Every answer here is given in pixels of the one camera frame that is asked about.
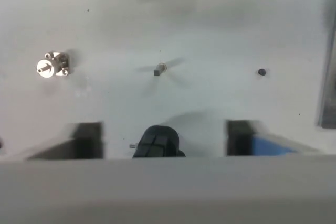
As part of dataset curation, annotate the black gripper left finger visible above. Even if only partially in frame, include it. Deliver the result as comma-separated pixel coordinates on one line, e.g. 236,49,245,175
26,121,105,161

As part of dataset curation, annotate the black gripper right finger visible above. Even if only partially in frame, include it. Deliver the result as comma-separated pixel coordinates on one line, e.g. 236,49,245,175
225,119,325,156

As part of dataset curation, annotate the small metal square peg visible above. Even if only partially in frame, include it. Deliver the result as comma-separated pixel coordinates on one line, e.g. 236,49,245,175
152,62,168,77

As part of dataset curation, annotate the black waterproof plug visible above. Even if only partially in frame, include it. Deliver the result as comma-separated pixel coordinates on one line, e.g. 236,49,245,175
129,124,186,158

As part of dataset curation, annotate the white task board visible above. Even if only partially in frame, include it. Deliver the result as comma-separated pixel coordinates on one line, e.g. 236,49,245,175
0,0,336,161

